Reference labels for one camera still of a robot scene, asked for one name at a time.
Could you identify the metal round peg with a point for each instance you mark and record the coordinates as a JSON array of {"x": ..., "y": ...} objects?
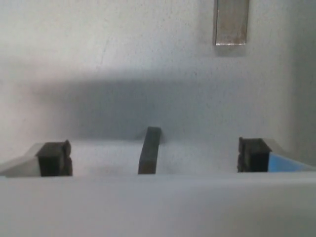
[{"x": 148, "y": 153}]

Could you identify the white task board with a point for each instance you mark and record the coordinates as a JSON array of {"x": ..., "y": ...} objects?
[{"x": 123, "y": 61}]

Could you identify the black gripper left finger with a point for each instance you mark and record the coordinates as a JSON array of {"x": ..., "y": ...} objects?
[{"x": 51, "y": 160}]

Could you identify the metal square peg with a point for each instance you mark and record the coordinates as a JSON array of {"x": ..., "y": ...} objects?
[{"x": 230, "y": 22}]

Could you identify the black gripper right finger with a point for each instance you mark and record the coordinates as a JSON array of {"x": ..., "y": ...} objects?
[{"x": 254, "y": 158}]

